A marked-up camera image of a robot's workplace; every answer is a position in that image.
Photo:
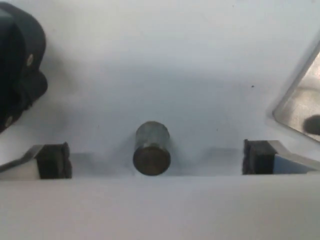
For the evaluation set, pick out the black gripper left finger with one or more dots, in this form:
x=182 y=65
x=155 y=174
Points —
x=53 y=162

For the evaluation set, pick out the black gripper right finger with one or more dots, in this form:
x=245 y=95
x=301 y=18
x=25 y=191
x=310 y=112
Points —
x=260 y=158

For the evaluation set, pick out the thick metal round peg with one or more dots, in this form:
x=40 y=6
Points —
x=152 y=150

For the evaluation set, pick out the black D-SUB plug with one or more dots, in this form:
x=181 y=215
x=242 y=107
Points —
x=17 y=62

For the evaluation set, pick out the white task board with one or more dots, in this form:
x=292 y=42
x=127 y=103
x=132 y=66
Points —
x=160 y=62

